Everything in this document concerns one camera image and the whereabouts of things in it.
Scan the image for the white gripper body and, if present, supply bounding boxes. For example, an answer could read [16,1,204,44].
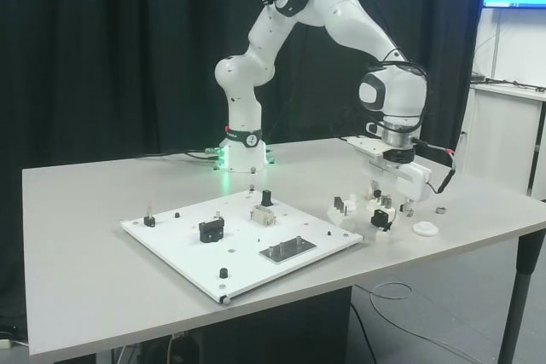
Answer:
[367,159,432,204]

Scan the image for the black D-SUB plug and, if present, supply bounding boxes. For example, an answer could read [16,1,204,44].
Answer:
[369,208,394,234]

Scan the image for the white holder with silver pegs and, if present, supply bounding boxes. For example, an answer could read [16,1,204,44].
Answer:
[364,187,397,212]

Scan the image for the white large gear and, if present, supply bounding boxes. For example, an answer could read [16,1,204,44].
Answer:
[411,219,441,238]

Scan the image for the white holder with dark pegs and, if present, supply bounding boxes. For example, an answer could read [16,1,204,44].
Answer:
[327,199,357,227]

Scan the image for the white cabinet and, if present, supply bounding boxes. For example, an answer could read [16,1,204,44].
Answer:
[450,81,546,202]

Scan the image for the black table leg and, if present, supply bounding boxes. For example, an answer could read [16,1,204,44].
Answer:
[496,227,541,364]

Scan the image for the white task board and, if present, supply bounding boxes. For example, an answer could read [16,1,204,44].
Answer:
[119,188,364,306]

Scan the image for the black curtain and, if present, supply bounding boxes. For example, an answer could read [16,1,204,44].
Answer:
[0,0,491,194]

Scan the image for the grey floor cable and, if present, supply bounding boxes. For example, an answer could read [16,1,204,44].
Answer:
[368,281,507,357]

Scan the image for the black cables at arm foot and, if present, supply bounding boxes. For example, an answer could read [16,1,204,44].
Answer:
[143,147,227,165]

